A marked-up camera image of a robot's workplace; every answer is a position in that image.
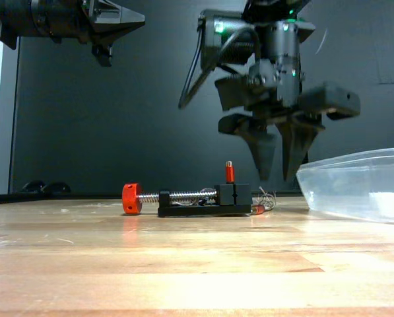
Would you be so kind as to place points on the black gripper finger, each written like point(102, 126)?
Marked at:
point(264, 148)
point(117, 29)
point(295, 142)
point(117, 13)

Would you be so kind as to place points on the clear plastic tub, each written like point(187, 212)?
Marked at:
point(348, 191)

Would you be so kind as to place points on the red upright rca socket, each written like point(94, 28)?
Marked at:
point(229, 173)

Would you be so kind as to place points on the black clamp hub orange knob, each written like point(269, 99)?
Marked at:
point(200, 209)

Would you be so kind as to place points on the black metal table frame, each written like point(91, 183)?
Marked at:
point(56, 188)

